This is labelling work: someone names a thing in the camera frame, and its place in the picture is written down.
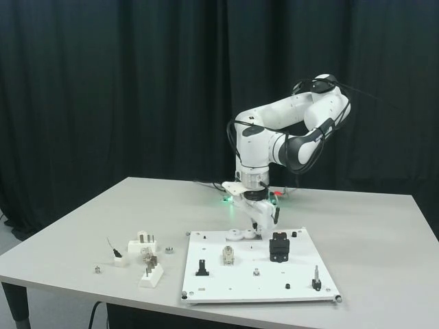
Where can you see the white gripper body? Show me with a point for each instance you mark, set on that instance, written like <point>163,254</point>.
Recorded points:
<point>265,214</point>

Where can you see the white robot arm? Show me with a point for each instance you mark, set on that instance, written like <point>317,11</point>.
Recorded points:
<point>267,116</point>

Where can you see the white medium gear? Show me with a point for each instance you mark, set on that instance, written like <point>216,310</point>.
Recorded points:
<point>248,234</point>

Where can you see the white large gear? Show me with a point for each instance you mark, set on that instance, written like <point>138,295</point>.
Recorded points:
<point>234,234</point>

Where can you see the black rod with red tag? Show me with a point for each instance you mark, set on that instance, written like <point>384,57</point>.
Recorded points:
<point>276,213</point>

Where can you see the black D-SUB plug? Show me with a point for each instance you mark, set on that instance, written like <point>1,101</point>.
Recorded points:
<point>279,248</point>

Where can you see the white task board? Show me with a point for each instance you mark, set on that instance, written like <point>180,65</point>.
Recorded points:
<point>240,277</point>

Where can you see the metal nut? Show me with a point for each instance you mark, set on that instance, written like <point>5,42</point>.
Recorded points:
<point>168,250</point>

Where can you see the medium metal square peg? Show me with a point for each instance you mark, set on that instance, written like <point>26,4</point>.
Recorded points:
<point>150,264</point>

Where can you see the white wedge peg holder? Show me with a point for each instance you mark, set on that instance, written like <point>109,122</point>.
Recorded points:
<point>152,277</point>

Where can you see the white long peg holder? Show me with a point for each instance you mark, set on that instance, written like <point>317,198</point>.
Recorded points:
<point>137,247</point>

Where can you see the small white plug holder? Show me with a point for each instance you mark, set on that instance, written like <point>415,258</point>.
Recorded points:
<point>121,262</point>

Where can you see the black curtain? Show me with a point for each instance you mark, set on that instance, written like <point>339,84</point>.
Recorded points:
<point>103,85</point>

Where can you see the black table leg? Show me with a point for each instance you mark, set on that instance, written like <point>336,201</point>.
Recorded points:
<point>15,305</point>

